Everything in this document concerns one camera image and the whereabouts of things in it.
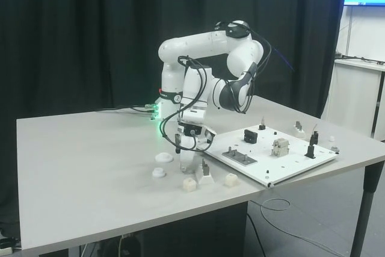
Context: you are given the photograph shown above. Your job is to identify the long white peg holder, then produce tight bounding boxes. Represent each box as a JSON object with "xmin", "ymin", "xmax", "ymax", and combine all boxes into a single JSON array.
[{"xmin": 195, "ymin": 165, "xmax": 215, "ymax": 185}]

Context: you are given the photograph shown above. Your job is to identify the black curtain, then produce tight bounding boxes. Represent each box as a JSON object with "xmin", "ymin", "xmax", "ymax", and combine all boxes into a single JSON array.
[{"xmin": 0, "ymin": 0, "xmax": 351, "ymax": 237}]

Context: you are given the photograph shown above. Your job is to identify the grey floor cable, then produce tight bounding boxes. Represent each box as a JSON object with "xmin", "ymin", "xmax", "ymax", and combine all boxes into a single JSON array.
[{"xmin": 260, "ymin": 198, "xmax": 291, "ymax": 257}]

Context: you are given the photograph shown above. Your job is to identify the beige waterproof plug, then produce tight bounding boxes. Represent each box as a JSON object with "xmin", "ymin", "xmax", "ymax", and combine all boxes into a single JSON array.
[{"xmin": 271, "ymin": 138, "xmax": 290, "ymax": 158}]

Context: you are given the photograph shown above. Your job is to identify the small white block holder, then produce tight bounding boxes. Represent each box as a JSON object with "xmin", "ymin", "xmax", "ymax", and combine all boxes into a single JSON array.
[
  {"xmin": 224, "ymin": 173, "xmax": 240, "ymax": 188},
  {"xmin": 182, "ymin": 178, "xmax": 198, "ymax": 193}
]

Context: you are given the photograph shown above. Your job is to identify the white medium gear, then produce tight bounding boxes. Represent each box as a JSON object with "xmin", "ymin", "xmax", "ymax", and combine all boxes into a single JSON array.
[{"xmin": 151, "ymin": 166, "xmax": 167, "ymax": 179}]

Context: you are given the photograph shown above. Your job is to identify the white task board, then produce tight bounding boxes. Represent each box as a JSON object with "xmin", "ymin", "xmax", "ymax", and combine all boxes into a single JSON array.
[{"xmin": 200, "ymin": 117, "xmax": 340, "ymax": 189}]

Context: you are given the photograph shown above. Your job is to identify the black USB plug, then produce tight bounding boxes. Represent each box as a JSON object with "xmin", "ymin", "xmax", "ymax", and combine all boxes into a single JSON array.
[{"xmin": 304, "ymin": 140, "xmax": 316, "ymax": 159}]

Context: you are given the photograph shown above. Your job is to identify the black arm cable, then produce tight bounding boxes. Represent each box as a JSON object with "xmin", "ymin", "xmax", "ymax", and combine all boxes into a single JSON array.
[{"xmin": 215, "ymin": 20, "xmax": 273, "ymax": 115}]

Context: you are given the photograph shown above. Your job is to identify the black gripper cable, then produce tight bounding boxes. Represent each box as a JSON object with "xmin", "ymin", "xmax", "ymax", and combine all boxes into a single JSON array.
[{"xmin": 159, "ymin": 55, "xmax": 211, "ymax": 152}]

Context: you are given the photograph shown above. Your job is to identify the white cabinet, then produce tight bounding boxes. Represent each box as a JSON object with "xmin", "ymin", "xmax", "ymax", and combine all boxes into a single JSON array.
[{"xmin": 326, "ymin": 57, "xmax": 385, "ymax": 142}]

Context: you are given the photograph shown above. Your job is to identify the white large gear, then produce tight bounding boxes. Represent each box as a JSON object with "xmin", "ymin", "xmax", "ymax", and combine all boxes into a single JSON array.
[{"xmin": 155, "ymin": 152, "xmax": 174, "ymax": 164}]

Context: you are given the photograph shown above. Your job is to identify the black D-SUB plug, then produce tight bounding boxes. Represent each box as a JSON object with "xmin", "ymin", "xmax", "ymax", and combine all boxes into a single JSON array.
[{"xmin": 309, "ymin": 124, "xmax": 321, "ymax": 146}]

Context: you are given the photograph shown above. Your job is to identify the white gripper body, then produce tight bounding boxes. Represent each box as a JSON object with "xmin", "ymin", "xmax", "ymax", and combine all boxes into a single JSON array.
[{"xmin": 179, "ymin": 135, "xmax": 202, "ymax": 172}]

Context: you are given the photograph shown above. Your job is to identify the black table leg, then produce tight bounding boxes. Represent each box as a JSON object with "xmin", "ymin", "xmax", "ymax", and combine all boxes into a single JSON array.
[{"xmin": 350, "ymin": 160, "xmax": 385, "ymax": 257}]

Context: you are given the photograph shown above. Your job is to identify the black base cable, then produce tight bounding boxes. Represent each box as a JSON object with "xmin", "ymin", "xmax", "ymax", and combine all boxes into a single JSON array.
[{"xmin": 99, "ymin": 105, "xmax": 157, "ymax": 114}]

